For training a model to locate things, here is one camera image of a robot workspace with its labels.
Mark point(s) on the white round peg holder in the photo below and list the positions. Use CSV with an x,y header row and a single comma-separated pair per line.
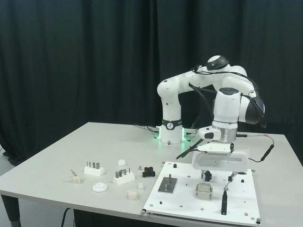
x,y
94,171

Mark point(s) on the black waterproof plug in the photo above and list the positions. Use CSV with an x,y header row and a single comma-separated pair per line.
x,y
208,176

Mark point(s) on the white square peg holder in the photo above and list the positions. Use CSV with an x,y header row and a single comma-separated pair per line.
x,y
123,180

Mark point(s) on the black curtain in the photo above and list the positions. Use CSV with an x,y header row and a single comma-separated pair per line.
x,y
94,59

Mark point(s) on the black table leg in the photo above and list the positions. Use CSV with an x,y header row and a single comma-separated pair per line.
x,y
10,208

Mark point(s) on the white medium gear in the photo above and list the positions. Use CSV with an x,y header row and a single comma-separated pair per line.
x,y
121,162

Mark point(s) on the white small gear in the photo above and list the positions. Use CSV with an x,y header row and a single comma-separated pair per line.
x,y
140,186

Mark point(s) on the white task board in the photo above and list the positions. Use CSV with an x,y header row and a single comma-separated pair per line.
x,y
189,201

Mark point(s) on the black D-SUB plug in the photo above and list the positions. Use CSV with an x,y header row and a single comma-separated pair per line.
x,y
148,172

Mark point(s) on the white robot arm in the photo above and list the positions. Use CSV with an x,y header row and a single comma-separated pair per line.
x,y
220,111

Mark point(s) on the white large gear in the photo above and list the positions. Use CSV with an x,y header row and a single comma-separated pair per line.
x,y
100,187

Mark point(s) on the small white plug holder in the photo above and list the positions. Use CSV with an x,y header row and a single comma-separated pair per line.
x,y
76,179

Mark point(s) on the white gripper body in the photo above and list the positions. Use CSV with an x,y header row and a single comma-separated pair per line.
x,y
220,163

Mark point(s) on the small metal BNC plug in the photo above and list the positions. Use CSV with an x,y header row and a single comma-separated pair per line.
x,y
139,167

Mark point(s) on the metal USB plug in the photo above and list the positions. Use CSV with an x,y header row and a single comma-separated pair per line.
x,y
73,172

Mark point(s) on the white cube holder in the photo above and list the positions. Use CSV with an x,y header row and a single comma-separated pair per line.
x,y
132,194

